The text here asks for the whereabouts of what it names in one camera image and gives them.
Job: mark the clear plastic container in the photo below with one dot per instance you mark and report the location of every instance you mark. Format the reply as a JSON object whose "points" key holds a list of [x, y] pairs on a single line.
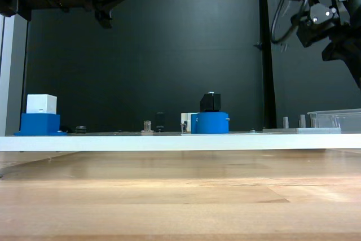
{"points": [[338, 119]]}

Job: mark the tall grey cylinder peg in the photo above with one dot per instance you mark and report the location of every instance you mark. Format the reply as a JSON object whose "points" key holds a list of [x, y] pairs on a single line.
{"points": [[302, 121]]}

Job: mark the short grey cylinder peg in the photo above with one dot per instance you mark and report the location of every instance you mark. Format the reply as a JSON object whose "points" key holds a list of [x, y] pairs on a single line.
{"points": [[286, 122]]}

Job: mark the grey peg plate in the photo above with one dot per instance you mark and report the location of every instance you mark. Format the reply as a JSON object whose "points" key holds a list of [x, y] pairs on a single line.
{"points": [[296, 130]]}

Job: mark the white cube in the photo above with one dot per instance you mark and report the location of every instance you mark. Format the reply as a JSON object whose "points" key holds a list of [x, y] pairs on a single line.
{"points": [[41, 104]]}

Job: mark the black knurled screw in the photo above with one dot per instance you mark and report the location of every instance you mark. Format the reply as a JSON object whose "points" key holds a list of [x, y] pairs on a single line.
{"points": [[81, 130]]}

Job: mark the blue square holder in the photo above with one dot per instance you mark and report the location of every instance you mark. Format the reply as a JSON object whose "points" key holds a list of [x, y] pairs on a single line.
{"points": [[39, 123]]}

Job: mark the white board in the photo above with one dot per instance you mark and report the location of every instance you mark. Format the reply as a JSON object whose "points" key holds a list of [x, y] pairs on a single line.
{"points": [[141, 142]]}

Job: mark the black block with screw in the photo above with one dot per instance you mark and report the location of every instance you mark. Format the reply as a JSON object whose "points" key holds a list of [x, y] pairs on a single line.
{"points": [[210, 102]]}

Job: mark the blue round holder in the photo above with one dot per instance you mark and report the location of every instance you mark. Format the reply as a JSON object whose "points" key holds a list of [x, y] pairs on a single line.
{"points": [[211, 123]]}

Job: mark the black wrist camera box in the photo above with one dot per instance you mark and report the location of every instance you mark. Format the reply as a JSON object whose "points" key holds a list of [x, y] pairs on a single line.
{"points": [[307, 33]]}

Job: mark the black aluminium frame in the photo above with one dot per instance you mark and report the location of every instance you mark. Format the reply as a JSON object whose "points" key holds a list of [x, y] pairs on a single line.
{"points": [[268, 83]]}

